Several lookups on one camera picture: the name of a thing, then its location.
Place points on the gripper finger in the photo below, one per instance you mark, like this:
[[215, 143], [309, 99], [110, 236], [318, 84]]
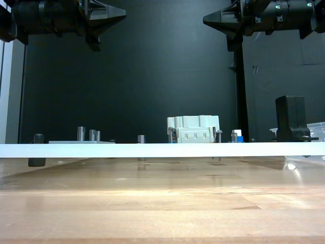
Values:
[[99, 26], [223, 19], [232, 31], [114, 12]]

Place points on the black bar holder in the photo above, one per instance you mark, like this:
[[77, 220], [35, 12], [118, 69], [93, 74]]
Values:
[[290, 114]]

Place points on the white taskboard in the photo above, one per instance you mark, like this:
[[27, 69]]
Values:
[[162, 150]]

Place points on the silver pan head screw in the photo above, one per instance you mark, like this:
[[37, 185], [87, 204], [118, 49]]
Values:
[[170, 134], [219, 136]]

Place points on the steel peg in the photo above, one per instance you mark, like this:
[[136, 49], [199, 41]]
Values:
[[81, 133], [98, 136], [92, 134]]

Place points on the small blue white connector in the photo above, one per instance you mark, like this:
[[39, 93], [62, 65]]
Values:
[[240, 139]]

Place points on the beige connector housing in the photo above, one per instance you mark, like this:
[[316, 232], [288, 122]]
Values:
[[193, 134]]

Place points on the grey peg plate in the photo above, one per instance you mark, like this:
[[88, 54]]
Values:
[[76, 142]]

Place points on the steel standoff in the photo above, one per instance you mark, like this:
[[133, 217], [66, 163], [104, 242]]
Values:
[[141, 139]]

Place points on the black threaded bolt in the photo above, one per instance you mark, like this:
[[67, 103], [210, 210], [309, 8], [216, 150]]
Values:
[[38, 138]]

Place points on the clear plastic tub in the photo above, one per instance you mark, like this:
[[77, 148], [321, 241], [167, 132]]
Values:
[[317, 132]]

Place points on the black aluminium frame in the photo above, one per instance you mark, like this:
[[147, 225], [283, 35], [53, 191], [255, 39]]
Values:
[[241, 101]]

